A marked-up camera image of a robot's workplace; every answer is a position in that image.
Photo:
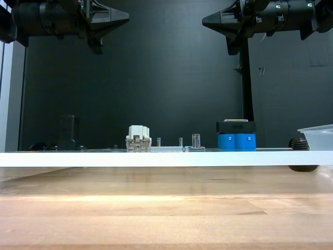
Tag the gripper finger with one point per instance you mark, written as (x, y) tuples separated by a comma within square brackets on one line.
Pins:
[(230, 30), (106, 27), (223, 17), (114, 14)]

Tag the black rubber foot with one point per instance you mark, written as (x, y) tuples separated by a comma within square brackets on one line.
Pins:
[(303, 168)]

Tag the grey connector housing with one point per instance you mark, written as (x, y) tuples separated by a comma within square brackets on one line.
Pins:
[(138, 135)]

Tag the black vertical post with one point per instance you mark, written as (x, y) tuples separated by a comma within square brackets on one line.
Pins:
[(247, 91)]

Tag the black clamp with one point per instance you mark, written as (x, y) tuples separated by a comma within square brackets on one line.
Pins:
[(68, 130)]

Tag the white task board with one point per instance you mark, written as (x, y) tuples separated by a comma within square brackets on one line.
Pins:
[(166, 159)]

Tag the black ribbed knob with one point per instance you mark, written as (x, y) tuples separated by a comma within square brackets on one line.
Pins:
[(299, 144)]

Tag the clear plastic tub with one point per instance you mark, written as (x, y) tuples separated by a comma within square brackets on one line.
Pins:
[(320, 138)]

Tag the blue connector with black top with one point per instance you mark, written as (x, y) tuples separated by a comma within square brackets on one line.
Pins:
[(236, 142)]

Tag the small metal connector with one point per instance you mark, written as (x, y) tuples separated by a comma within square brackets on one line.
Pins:
[(196, 142)]

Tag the grey metal post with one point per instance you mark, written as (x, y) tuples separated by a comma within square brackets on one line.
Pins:
[(13, 104)]

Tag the aluminium block with posts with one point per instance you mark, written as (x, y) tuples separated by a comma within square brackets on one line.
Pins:
[(166, 149)]

